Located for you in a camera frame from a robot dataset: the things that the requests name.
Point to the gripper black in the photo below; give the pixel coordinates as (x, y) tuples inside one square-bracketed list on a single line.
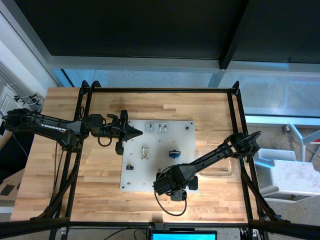
[(193, 183), (117, 130)]

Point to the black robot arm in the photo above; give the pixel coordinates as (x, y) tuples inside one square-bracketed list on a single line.
[(212, 156), (50, 126)]

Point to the beige connector housing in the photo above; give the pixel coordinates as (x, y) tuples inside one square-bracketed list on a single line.
[(145, 153)]

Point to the clear plastic tub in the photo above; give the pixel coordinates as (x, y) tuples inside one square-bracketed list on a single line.
[(220, 172)]

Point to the small black clamp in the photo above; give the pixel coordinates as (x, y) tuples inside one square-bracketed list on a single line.
[(129, 167)]

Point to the blue and black connector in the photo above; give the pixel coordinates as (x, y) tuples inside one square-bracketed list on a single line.
[(174, 154)]

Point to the white board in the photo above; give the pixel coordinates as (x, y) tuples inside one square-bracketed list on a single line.
[(140, 180)]

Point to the screen with blue edge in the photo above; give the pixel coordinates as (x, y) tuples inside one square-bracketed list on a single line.
[(182, 236)]

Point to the white step stool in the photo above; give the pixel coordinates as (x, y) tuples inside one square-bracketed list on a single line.
[(295, 175)]

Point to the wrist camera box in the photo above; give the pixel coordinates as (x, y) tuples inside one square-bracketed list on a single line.
[(178, 196)]

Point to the black aluminium frame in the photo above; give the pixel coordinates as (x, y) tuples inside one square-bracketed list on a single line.
[(160, 89)]

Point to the black table-level camera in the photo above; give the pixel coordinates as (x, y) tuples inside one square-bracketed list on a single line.
[(160, 226)]

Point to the grey window frame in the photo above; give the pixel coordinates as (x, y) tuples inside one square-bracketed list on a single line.
[(150, 61)]

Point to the grey metal chair frame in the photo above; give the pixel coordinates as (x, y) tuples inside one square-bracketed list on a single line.
[(303, 150)]

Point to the black wall post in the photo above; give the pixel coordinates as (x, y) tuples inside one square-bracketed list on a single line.
[(232, 37)]

